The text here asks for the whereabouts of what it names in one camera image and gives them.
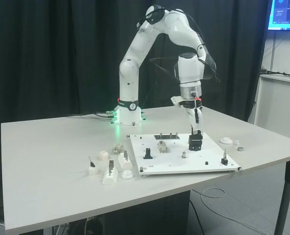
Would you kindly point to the white large gear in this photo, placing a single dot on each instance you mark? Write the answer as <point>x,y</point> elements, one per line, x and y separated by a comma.
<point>225,140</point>

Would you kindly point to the white task board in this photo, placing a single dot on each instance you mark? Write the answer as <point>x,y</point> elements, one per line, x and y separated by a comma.
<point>169,164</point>

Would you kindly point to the metal bolt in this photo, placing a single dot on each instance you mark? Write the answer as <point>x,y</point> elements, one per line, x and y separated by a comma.
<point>240,148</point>

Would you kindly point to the blue screen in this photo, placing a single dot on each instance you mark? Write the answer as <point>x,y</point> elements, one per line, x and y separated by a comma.
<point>284,14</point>

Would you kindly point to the black table leg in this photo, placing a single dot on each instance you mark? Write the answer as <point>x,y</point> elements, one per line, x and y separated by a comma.
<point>285,195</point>

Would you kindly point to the white small gear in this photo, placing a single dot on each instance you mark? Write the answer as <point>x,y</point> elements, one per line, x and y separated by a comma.
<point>236,142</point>

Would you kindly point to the black USB plug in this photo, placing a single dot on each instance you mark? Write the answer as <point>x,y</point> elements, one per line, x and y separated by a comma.
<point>147,153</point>

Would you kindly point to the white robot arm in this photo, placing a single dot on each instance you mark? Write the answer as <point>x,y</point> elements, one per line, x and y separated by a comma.
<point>130,73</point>

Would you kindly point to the white round peg holder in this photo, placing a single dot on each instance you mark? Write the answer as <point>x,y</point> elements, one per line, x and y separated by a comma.
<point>124,163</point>

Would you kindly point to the white cabinet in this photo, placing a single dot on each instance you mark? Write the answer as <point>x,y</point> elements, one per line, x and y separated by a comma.
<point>277,102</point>

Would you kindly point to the black D-SUB plug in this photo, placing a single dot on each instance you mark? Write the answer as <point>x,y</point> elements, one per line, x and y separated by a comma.
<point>196,137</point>

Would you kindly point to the white square peg holder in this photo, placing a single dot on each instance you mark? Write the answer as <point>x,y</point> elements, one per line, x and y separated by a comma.
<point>110,180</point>

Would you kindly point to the black curtain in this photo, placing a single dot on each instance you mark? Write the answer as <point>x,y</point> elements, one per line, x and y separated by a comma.
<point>49,61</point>

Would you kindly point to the black equipment box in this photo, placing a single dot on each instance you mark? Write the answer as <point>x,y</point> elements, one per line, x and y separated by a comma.
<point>135,213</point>

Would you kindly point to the metal BNC plug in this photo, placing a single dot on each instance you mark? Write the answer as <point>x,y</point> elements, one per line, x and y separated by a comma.
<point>183,155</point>

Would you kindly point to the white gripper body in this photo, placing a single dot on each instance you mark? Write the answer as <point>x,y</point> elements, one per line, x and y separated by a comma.
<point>192,117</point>

